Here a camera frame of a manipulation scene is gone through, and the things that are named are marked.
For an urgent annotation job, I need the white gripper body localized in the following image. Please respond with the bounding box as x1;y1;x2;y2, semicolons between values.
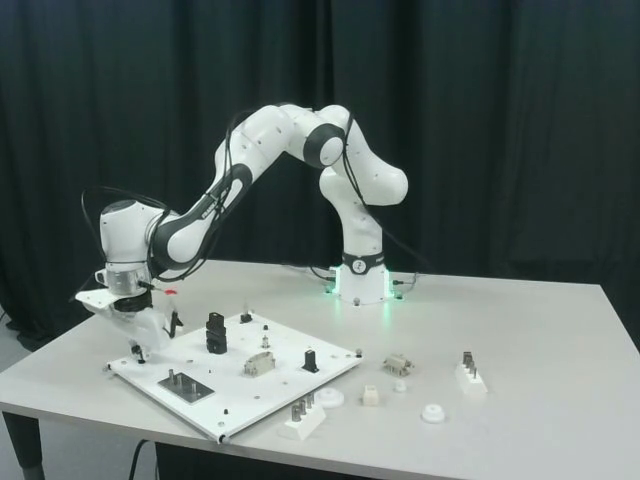
107;303;170;352

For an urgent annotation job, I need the white task board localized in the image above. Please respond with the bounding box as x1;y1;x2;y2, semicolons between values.
102;309;364;445

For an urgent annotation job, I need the flat white mounting plate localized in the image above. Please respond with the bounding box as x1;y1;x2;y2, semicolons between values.
74;288;120;307

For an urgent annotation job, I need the black D-SUB plug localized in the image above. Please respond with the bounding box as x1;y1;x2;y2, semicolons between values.
203;310;229;355

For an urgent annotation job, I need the black table leg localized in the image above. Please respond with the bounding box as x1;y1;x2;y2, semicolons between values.
2;412;42;480

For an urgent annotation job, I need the white round peg holder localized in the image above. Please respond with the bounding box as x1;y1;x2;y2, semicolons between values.
278;405;328;442

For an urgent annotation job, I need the beige waterproof plug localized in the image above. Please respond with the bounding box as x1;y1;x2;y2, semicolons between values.
382;355;412;377

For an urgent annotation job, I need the white square peg holder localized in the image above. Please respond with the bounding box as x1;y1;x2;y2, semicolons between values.
453;362;490;397

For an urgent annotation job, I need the black curtain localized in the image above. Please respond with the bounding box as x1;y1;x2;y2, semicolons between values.
0;0;640;351

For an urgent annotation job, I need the silver wrist ring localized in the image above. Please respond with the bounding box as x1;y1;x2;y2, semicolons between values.
106;262;146;296

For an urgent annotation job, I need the black cable under table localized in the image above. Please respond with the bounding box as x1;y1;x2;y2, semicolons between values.
130;438;154;480

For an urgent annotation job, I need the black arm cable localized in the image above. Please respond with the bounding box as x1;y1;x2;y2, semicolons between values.
79;107;261;281
339;117;434;275

